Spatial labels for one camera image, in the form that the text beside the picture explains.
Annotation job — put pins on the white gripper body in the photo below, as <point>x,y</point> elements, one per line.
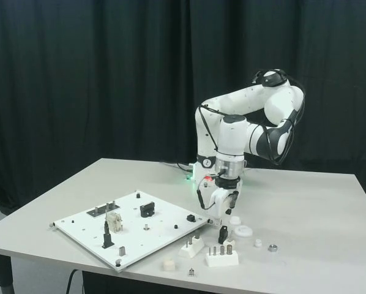
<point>221,200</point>

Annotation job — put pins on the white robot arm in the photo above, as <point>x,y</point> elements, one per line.
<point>232,104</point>

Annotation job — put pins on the black D-SUB plug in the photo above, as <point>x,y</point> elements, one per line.
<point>222,234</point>

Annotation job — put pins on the white medium gear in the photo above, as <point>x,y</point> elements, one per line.
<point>234,220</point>

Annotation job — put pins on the white large gear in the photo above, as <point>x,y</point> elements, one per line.
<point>243,232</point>

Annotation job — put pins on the thick metal round peg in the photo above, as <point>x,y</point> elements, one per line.
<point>222,250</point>

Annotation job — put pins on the ribbed metal barrel plug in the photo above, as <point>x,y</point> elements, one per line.
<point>229,250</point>

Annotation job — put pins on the white small gear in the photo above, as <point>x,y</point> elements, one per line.
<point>258,243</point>

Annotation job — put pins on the white two-peg holder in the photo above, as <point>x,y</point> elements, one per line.
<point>190,249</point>

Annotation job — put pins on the white four-peg holder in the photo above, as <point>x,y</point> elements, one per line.
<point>222,259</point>

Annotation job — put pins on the metal nut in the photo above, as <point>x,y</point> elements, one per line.
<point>272,247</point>

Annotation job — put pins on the small metal plug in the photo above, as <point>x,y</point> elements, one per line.
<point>190,272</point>

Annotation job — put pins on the small white cube holder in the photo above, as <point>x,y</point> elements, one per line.
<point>169,265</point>

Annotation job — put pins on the white task board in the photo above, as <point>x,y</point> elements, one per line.
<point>131,232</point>

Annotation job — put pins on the metal square peg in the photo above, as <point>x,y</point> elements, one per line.
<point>122,251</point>

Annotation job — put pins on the black curtains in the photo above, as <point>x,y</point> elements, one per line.
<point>79,76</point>

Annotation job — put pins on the black table leg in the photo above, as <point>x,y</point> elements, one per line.
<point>2,272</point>

